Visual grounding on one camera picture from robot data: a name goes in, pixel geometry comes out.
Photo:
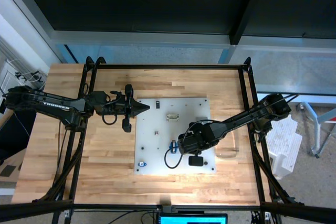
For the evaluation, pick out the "blue square holder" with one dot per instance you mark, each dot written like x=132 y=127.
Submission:
x=138 y=165

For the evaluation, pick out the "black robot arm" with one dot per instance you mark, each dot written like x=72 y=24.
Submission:
x=56 y=106
x=236 y=121

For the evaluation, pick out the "small black camera box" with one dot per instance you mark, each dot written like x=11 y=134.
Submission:
x=168 y=208

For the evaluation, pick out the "white foam block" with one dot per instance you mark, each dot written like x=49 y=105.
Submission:
x=284 y=150

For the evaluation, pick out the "white taskboard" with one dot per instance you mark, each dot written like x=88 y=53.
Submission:
x=157 y=166

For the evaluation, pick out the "black table frame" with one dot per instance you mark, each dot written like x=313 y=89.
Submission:
x=168 y=66

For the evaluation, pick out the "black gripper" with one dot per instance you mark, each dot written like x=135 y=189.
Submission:
x=127 y=125
x=195 y=161

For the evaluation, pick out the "beige connector housing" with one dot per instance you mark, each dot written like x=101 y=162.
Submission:
x=172 y=117

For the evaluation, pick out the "blue round holder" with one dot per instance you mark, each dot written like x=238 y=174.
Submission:
x=169 y=147

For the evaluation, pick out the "blue laptop screen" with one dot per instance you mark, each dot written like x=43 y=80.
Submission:
x=191 y=220

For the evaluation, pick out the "clear plastic tub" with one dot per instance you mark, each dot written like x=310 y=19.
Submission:
x=227 y=150

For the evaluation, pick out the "black wall column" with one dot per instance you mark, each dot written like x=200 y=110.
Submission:
x=241 y=24

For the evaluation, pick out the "brown cardboard box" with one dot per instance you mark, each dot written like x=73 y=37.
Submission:
x=18 y=161

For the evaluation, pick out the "small black socket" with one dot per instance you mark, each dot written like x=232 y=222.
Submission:
x=157 y=105

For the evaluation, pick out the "grey metal stand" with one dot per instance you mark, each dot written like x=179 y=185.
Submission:
x=315 y=134

